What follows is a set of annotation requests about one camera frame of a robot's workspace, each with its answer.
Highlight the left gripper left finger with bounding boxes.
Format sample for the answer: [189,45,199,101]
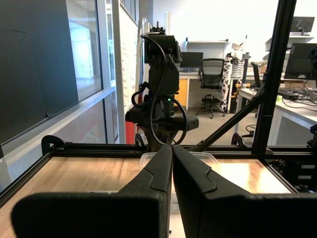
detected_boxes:
[11,145,173,238]

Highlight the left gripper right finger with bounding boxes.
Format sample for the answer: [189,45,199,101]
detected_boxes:
[172,145,317,238]

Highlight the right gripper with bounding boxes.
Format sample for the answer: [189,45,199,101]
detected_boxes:
[125,106,200,151]

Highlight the clear plastic tub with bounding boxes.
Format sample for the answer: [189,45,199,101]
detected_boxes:
[139,152,219,174]

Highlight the red partition panel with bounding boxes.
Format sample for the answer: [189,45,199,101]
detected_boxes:
[125,120,136,145]

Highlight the yellow drawer cabinet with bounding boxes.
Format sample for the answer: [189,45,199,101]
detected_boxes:
[178,78,189,110]

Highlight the black office chair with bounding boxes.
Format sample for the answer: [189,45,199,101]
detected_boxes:
[197,58,227,119]

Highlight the black monitor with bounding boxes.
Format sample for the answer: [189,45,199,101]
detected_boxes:
[289,16,316,37]
[283,43,317,81]
[179,52,204,72]

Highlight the whiteboard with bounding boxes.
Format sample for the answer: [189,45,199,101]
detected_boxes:
[112,0,140,144]

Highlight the white lattice stand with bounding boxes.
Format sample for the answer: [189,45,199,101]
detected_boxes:
[221,59,245,115]

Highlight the white desk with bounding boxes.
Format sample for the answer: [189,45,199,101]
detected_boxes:
[236,88,317,147]

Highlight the black aluminium frame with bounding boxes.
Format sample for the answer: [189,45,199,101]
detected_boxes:
[0,0,317,206]

